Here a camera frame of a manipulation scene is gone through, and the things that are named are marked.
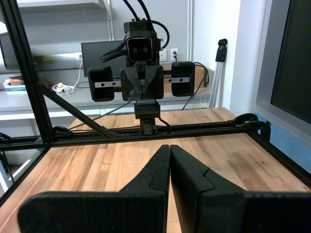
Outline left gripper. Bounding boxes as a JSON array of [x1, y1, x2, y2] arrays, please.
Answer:
[[87, 61, 195, 102]]

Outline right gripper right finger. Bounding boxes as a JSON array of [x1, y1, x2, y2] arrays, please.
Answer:
[[170, 145, 311, 233]]

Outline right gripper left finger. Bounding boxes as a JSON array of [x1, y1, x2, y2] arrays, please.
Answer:
[[17, 145, 170, 233]]

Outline dark computer monitor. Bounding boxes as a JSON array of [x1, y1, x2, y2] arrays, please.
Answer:
[[0, 32, 21, 70], [81, 40, 127, 78]]

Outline long grey desk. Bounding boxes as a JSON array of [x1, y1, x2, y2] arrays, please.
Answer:
[[0, 65, 216, 122]]

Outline aluminium stand with black head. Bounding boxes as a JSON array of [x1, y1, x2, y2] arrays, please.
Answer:
[[208, 38, 228, 109]]

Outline stack of books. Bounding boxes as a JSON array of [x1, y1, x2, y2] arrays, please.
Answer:
[[3, 78, 27, 95]]

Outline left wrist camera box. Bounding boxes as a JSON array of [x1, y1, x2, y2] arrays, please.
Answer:
[[126, 37, 154, 63]]

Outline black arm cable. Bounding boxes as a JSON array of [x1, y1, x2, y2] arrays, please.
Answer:
[[136, 0, 153, 22], [151, 20, 170, 49], [122, 0, 138, 22], [157, 116, 172, 129], [99, 41, 127, 64]]

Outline thin white cord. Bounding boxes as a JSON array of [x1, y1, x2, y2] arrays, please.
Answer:
[[72, 62, 85, 89]]

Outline black desk cable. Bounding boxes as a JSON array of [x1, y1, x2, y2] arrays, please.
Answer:
[[182, 62, 210, 110]]

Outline coiled white cable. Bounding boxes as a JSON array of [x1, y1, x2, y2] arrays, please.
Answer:
[[52, 82, 75, 95]]

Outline white wall shelf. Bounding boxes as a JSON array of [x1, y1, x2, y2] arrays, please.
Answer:
[[17, 0, 115, 42]]

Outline black aluminium frame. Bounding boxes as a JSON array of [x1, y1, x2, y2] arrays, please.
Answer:
[[0, 0, 311, 207]]

